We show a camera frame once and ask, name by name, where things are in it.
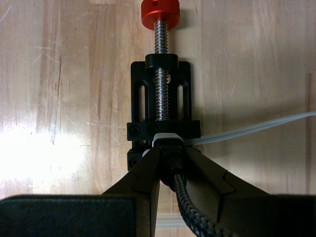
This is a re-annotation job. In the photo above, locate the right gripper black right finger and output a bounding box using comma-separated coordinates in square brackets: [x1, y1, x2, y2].
[184, 147, 316, 237]

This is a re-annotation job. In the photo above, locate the black clamp with red knob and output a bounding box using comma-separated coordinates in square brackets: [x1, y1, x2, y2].
[126, 0, 201, 173]

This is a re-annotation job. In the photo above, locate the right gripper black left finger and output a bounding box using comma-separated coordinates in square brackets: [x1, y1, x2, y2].
[0, 147, 161, 237]

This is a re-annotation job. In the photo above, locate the black power plug braided cable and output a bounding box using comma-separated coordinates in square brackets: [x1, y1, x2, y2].
[158, 139, 237, 237]

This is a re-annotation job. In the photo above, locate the white extension cord with receptacle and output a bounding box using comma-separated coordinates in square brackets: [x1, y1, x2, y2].
[142, 111, 316, 158]

